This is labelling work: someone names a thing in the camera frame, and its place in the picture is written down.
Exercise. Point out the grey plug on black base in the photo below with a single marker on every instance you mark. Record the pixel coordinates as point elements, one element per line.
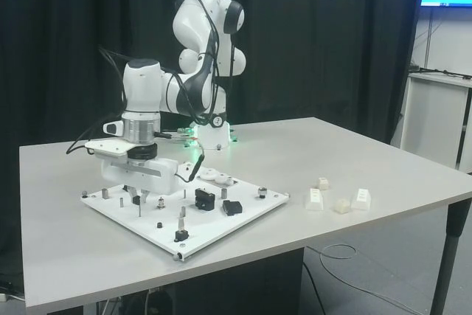
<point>180,235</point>

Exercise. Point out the small metal peg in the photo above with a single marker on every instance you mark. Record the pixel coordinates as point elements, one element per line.
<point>182,211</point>

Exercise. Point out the black angular plug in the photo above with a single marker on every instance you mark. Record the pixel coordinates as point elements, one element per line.
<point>231,208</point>

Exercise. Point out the black D-SUB plug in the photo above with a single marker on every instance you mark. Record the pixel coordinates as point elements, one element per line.
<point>203,200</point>

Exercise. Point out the thin metal round peg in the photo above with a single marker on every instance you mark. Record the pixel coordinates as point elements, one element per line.
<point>139,211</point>

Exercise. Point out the metal BNC plug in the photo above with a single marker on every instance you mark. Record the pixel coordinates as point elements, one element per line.
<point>160,203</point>

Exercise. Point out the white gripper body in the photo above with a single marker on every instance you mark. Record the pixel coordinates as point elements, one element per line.
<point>140,178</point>

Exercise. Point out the white task board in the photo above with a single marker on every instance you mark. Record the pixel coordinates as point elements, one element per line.
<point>140,230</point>

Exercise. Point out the white cabinet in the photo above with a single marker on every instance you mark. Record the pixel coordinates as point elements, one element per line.
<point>435,116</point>

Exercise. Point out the metal square peg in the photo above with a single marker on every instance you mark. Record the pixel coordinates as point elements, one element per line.
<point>105,194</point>

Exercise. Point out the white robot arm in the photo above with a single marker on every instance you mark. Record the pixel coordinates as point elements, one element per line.
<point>144,86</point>

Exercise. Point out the small white cube holder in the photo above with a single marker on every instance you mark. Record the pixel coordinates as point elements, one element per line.
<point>342,207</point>
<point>323,184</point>

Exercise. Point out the white medium gear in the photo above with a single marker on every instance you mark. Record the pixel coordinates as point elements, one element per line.
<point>208,175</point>

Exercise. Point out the white round-hole peg holder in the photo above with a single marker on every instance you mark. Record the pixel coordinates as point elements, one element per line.
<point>360,200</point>

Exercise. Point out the white square-hole peg holder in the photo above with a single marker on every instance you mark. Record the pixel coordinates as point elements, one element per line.
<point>314,202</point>

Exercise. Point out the round metal barrel plug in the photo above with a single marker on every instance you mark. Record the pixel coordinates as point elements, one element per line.
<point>262,193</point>

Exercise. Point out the black curtain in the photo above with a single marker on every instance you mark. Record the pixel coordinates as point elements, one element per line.
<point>55,53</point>

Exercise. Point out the black table leg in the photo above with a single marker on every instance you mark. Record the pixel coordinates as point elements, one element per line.
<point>451,256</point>

